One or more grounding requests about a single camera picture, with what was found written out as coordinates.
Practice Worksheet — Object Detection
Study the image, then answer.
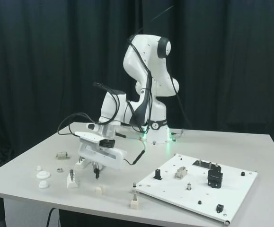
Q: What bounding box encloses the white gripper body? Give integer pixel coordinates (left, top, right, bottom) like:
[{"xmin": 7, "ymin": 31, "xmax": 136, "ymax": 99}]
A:
[{"xmin": 78, "ymin": 139, "xmax": 127, "ymax": 171}]

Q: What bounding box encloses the white square peg holder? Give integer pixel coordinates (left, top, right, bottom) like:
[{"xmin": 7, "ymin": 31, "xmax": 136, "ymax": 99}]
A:
[{"xmin": 74, "ymin": 161, "xmax": 90, "ymax": 170}]

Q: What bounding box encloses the white round peg holder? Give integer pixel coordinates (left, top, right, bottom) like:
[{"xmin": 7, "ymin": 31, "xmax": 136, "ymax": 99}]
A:
[{"xmin": 66, "ymin": 175, "xmax": 79, "ymax": 189}]

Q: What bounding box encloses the grey waterproof plug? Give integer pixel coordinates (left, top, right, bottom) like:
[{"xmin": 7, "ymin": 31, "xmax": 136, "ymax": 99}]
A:
[{"xmin": 56, "ymin": 151, "xmax": 71, "ymax": 160}]

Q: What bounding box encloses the white large gear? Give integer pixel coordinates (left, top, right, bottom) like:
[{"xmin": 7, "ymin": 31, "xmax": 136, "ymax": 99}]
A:
[{"xmin": 35, "ymin": 171, "xmax": 51, "ymax": 181}]

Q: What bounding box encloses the white task board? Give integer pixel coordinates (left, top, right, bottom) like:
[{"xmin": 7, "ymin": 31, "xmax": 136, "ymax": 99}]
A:
[{"xmin": 132, "ymin": 153, "xmax": 257, "ymax": 224}]

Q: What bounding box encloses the black D-SUB plug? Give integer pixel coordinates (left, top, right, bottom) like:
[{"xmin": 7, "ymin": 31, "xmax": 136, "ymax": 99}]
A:
[{"xmin": 207, "ymin": 162, "xmax": 224, "ymax": 189}]

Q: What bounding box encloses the black curtain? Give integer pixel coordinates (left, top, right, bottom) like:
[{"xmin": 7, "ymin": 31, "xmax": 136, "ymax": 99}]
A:
[{"xmin": 0, "ymin": 0, "xmax": 274, "ymax": 166}]

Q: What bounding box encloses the thin black rod on wire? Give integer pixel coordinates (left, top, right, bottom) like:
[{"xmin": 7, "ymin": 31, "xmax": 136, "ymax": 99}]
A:
[{"xmin": 114, "ymin": 132, "xmax": 147, "ymax": 166}]

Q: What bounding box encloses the black camera cable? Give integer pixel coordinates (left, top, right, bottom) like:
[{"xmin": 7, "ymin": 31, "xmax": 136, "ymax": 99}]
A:
[{"xmin": 57, "ymin": 113, "xmax": 104, "ymax": 137}]

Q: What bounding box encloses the black base cable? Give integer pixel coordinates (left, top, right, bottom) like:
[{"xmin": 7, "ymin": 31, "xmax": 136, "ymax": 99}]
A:
[{"xmin": 170, "ymin": 129, "xmax": 185, "ymax": 142}]

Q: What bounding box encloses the black floor cable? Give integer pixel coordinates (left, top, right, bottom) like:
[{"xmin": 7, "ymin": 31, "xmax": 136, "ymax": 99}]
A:
[{"xmin": 47, "ymin": 207, "xmax": 58, "ymax": 227}]

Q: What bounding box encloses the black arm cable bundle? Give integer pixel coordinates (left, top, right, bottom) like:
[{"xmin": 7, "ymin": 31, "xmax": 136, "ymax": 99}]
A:
[{"xmin": 93, "ymin": 35, "xmax": 156, "ymax": 133}]

